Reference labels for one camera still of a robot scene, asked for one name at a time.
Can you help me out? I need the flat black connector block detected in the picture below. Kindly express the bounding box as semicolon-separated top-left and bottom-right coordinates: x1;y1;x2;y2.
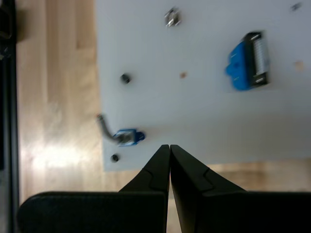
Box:
242;30;272;86

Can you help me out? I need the steel peg cluster fitting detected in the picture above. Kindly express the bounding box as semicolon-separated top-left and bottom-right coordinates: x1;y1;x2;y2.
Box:
164;7;182;28

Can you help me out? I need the white task board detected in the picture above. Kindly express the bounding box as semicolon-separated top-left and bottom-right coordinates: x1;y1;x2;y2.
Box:
94;0;311;173

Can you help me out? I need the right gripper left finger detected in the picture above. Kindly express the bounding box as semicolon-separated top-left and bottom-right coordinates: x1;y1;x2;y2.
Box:
16;144;170;233

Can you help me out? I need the wide blue socket block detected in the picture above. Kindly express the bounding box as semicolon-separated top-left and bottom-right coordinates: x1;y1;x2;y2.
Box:
224;40;256;92

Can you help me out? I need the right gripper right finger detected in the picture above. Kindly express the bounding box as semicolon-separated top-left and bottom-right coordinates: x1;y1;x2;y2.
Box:
170;144;311;233

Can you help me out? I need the black frame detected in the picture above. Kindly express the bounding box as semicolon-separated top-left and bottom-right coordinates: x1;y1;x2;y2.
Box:
0;0;20;233

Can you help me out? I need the small blue socket block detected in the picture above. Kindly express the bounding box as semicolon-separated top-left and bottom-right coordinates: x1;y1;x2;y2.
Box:
116;128;147;148

